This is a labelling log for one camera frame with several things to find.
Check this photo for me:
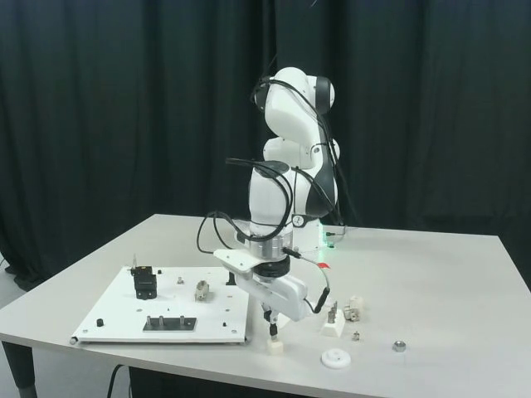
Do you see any black looping wrist cable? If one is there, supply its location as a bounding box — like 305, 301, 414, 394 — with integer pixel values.
197, 210, 252, 255

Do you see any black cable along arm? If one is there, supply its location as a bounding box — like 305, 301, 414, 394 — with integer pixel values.
251, 73, 358, 227

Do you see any black D-SUB plug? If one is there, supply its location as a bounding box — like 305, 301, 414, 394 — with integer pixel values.
131, 265, 159, 301

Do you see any thin black rod on wire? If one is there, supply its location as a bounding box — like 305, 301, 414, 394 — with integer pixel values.
283, 245, 334, 315

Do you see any white holder with round pegs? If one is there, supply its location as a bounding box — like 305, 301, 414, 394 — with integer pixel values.
343, 294, 368, 323

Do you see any silver wrist ring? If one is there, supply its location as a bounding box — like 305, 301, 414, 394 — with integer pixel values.
249, 235, 294, 263

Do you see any white holder with square pegs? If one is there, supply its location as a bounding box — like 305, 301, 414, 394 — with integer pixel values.
319, 318, 346, 339

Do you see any black floor cable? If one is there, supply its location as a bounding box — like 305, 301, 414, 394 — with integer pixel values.
106, 363, 130, 398

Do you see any black curtain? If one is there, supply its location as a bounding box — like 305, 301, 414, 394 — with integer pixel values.
0, 0, 531, 288

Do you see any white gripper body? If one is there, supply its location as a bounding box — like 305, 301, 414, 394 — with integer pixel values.
236, 274, 311, 323

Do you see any dark table leg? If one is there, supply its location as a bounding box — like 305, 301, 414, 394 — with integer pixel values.
0, 341, 33, 398

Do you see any white task board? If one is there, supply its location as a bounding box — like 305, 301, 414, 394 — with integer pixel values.
68, 265, 255, 346

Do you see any white gear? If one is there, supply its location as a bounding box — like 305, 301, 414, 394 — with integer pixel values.
320, 349, 353, 368

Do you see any flat white wrist plate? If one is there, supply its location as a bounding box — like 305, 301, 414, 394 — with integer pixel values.
212, 248, 261, 276

